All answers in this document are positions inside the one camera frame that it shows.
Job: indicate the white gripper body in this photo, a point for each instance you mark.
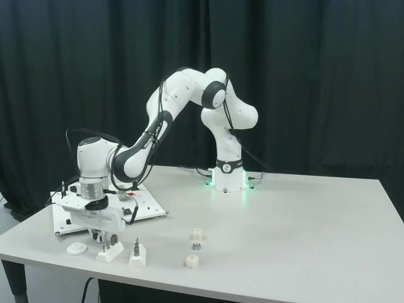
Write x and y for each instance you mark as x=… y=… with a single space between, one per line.
x=98 y=219

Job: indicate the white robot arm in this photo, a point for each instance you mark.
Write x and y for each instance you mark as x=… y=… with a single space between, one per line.
x=221 y=148

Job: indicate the white large gear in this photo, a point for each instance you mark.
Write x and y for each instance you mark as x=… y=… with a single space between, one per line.
x=76 y=248

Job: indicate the large metal square peg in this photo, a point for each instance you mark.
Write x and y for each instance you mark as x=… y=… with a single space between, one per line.
x=114 y=239

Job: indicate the white square peg holder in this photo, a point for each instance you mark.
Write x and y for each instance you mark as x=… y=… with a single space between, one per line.
x=110 y=255

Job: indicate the black rod with red tag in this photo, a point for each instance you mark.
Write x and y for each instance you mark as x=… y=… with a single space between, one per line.
x=134 y=193

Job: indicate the metal round peg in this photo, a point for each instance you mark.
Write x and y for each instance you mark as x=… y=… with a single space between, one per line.
x=136 y=250

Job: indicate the white task board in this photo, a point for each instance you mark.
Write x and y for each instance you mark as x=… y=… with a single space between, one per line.
x=148 y=205

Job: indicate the white round peg holder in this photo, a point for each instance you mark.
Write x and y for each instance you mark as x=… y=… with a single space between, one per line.
x=138 y=261

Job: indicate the white cube holder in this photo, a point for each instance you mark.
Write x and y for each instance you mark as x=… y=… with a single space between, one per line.
x=197 y=234

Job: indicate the dark table leg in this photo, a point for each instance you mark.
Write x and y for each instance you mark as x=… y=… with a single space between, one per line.
x=14 y=277

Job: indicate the metal bolt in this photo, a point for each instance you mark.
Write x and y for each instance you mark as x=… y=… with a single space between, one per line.
x=196 y=246

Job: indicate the white round-hole holder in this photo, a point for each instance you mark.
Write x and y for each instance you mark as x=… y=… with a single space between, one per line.
x=192 y=261

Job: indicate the black curtain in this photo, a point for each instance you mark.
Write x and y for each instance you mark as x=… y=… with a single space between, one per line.
x=284 y=63

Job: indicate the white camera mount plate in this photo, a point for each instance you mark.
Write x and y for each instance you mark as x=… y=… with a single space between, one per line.
x=75 y=203

